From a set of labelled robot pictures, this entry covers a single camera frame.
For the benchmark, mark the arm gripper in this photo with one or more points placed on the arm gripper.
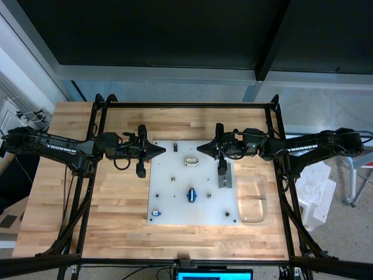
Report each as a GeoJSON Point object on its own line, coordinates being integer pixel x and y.
{"type": "Point", "coordinates": [221, 167]}
{"type": "Point", "coordinates": [141, 170]}

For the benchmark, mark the beige connector housing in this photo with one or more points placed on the beige connector housing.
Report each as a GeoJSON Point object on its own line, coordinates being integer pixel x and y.
{"type": "Point", "coordinates": [192, 162]}

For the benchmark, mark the small black connector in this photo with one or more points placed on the small black connector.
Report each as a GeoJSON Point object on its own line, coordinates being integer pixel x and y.
{"type": "Point", "coordinates": [175, 147]}

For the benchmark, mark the grey aluminium bar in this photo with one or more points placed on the grey aluminium bar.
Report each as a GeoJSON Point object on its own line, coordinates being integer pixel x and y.
{"type": "Point", "coordinates": [228, 181]}

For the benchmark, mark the blue round holder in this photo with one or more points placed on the blue round holder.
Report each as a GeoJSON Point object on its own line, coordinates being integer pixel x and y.
{"type": "Point", "coordinates": [187, 196]}

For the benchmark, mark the clear plastic tub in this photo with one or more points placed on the clear plastic tub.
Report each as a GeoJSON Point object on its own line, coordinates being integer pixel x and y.
{"type": "Point", "coordinates": [252, 201]}

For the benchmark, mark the white board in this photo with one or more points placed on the white board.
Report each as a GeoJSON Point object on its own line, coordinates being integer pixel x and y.
{"type": "Point", "coordinates": [180, 210]}

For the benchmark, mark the white foam packing block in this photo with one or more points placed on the white foam packing block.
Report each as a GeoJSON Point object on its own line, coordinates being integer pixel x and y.
{"type": "Point", "coordinates": [317, 186]}

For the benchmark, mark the screen with blue edge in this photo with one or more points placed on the screen with blue edge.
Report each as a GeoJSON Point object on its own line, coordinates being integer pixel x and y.
{"type": "Point", "coordinates": [212, 275]}

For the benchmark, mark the grey metal stand leg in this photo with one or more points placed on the grey metal stand leg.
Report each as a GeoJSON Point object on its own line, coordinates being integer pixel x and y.
{"type": "Point", "coordinates": [351, 181]}

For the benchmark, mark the brown cardboard box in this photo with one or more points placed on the brown cardboard box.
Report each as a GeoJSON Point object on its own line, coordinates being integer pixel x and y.
{"type": "Point", "coordinates": [11, 233]}

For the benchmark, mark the blue square mount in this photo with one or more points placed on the blue square mount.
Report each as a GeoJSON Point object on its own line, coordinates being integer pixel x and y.
{"type": "Point", "coordinates": [152, 213]}

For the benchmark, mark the black metal frame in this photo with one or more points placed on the black metal frame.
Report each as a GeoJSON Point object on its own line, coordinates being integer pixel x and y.
{"type": "Point", "coordinates": [131, 261]}

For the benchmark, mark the small black camera mount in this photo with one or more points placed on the small black camera mount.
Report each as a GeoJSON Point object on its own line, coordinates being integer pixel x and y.
{"type": "Point", "coordinates": [185, 262]}

